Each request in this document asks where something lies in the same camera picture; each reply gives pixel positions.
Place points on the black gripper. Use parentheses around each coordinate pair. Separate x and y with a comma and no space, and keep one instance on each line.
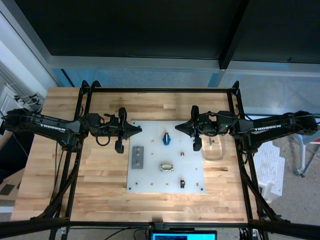
(121,130)
(203,125)

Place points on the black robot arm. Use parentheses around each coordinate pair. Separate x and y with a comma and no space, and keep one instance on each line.
(50,126)
(267,128)

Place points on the blue flanged socket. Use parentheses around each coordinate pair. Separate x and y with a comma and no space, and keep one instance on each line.
(166,142)

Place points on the clear plastic tub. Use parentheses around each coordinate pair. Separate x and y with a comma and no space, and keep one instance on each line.
(212,155)

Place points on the white task board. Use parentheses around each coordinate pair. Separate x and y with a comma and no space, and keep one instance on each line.
(150,172)

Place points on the black connector socket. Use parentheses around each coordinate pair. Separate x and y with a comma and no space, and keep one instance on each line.
(182,183)

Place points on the white foam block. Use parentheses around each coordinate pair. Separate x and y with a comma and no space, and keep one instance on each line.
(271,170)

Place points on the laptop screen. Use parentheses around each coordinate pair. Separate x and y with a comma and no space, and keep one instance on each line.
(182,236)

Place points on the grey metal stand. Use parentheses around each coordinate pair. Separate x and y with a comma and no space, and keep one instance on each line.
(301,160)

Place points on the cardboard box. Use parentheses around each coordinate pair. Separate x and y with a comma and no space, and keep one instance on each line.
(12,180)

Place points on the grey metal base plate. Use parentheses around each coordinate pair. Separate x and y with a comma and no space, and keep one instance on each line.
(133,160)

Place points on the black table frame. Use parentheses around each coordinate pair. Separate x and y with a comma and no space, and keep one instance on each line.
(160,90)

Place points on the black table-level camera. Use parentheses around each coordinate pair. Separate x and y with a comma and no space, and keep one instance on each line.
(160,225)

